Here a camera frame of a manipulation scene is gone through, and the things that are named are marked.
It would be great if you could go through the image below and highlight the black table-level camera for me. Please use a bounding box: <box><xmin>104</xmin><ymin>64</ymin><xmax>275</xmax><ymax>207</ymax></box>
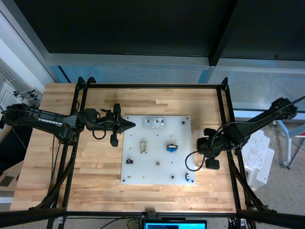
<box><xmin>144</xmin><ymin>207</ymin><xmax>157</xmax><ymax>219</ymax></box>

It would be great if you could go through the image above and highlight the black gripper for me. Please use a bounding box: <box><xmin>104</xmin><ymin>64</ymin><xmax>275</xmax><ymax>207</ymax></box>
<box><xmin>95</xmin><ymin>103</ymin><xmax>136</xmax><ymax>147</ymax></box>
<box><xmin>195</xmin><ymin>128</ymin><xmax>231</xmax><ymax>171</ymax></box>

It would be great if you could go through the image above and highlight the black table frame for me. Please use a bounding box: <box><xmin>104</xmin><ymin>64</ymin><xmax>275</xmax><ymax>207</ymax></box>
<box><xmin>28</xmin><ymin>76</ymin><xmax>278</xmax><ymax>229</ymax></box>

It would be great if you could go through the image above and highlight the black vertical wall post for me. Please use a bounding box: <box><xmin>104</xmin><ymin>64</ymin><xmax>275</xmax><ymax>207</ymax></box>
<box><xmin>208</xmin><ymin>0</ymin><xmax>239</xmax><ymax>67</ymax></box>

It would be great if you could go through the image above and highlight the white foam packing block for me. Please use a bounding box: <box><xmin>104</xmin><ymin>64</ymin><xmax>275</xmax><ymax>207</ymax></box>
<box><xmin>239</xmin><ymin>130</ymin><xmax>272</xmax><ymax>191</ymax></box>

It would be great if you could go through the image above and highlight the grey metal chair frame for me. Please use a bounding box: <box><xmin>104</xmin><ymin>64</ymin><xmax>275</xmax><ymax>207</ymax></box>
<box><xmin>274</xmin><ymin>118</ymin><xmax>305</xmax><ymax>170</ymax></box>

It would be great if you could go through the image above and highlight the white and black cable bundle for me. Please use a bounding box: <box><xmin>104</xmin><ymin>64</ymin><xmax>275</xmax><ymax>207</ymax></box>
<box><xmin>11</xmin><ymin>89</ymin><xmax>42</xmax><ymax>105</ymax></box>

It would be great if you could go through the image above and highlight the aluminium bar with screws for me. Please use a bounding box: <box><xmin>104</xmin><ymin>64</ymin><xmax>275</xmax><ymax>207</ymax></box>
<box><xmin>142</xmin><ymin>116</ymin><xmax>165</xmax><ymax>129</ymax></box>

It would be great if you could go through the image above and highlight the white task board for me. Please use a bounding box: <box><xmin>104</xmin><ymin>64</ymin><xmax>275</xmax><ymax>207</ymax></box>
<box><xmin>120</xmin><ymin>115</ymin><xmax>197</xmax><ymax>186</ymax></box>

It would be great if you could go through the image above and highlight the clear plastic tub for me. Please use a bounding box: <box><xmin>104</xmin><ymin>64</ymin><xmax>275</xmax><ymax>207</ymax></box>
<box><xmin>192</xmin><ymin>128</ymin><xmax>210</xmax><ymax>169</ymax></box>

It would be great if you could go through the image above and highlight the laptop screen with blue edge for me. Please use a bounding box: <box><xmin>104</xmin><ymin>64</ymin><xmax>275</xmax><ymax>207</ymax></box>
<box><xmin>142</xmin><ymin>219</ymin><xmax>207</xmax><ymax>229</ymax></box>

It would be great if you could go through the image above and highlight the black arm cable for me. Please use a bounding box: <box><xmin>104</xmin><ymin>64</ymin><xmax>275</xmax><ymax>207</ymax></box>
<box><xmin>92</xmin><ymin>128</ymin><xmax>107</xmax><ymax>140</ymax></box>
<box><xmin>185</xmin><ymin>150</ymin><xmax>207</xmax><ymax>171</ymax></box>

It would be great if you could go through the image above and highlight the grey aluminium partition post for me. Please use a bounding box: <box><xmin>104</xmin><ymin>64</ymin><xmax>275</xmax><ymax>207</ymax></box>
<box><xmin>0</xmin><ymin>0</ymin><xmax>59</xmax><ymax>83</ymax></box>

